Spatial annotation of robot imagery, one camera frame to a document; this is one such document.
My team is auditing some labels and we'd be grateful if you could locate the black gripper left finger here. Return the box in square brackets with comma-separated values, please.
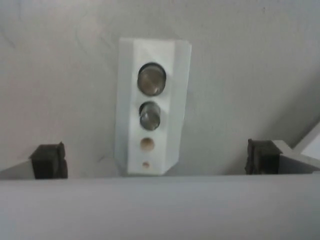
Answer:
[0, 141, 69, 180]

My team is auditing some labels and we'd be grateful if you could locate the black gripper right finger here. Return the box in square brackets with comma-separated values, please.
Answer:
[244, 138, 320, 176]

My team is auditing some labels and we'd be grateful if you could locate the white peg holder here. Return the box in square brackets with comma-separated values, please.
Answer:
[114, 37, 194, 177]

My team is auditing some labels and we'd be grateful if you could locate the widest metal round peg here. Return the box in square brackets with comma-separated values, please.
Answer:
[136, 61, 167, 97]

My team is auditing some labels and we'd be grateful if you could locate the white task board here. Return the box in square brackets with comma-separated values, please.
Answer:
[291, 124, 320, 161]

